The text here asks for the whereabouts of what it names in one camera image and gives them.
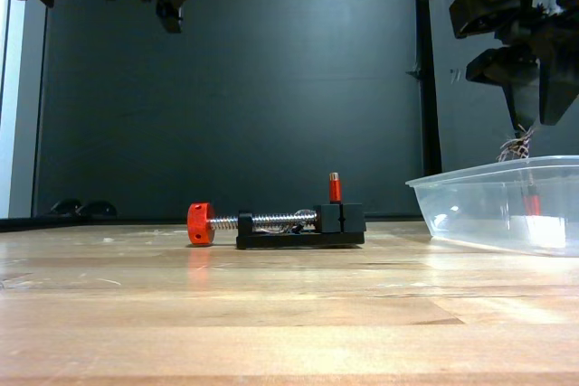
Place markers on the red rca socket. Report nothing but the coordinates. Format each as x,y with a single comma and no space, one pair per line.
335,189

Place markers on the black clamp hub red knob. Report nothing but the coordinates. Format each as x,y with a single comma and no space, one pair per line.
294,241

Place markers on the clear plastic tub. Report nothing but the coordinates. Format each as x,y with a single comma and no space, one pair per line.
475,205

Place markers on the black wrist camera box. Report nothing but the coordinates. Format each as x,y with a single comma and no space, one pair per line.
475,11

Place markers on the black curved frame bracket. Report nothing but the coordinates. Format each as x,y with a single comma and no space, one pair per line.
97,209

